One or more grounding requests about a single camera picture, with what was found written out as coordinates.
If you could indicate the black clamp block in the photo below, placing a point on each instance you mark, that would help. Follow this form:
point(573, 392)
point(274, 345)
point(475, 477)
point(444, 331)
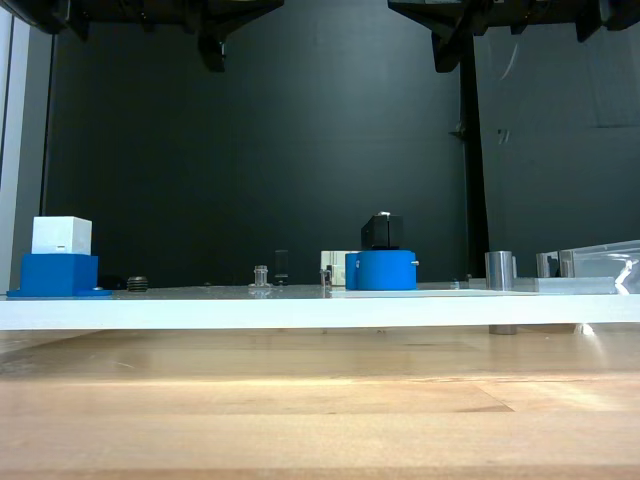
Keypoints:
point(382, 232)

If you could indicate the small silver connector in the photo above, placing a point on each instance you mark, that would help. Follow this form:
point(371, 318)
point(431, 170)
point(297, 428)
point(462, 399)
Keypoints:
point(326, 280)

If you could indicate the steel 16mm cylinder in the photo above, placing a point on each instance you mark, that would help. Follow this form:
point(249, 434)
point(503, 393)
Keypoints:
point(500, 270)

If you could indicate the white cube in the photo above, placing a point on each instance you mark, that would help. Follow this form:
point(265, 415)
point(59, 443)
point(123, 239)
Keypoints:
point(57, 235)

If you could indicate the white connector housing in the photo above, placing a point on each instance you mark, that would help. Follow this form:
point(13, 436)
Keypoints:
point(334, 262)

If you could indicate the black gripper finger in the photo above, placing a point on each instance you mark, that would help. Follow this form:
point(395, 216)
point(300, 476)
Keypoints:
point(240, 4)
point(435, 20)
point(435, 3)
point(245, 20)

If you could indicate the dark translucent bar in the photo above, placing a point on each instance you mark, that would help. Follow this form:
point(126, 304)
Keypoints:
point(281, 265)

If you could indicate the white taskboard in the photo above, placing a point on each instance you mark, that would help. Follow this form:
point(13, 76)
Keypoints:
point(200, 315)

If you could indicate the blue round holder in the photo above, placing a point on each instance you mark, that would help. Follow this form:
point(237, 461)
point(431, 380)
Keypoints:
point(385, 272)

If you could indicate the blue square base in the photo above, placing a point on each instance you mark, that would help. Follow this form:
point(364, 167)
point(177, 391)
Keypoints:
point(55, 275)

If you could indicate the black threaded set screw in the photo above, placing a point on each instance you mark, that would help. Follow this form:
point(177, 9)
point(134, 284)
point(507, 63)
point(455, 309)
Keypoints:
point(138, 284)

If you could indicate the clear plastic tub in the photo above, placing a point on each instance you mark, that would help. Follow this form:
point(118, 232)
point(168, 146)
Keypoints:
point(595, 260)

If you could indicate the clear plastic fitting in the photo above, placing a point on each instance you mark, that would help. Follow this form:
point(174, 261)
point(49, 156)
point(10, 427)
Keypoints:
point(260, 280)

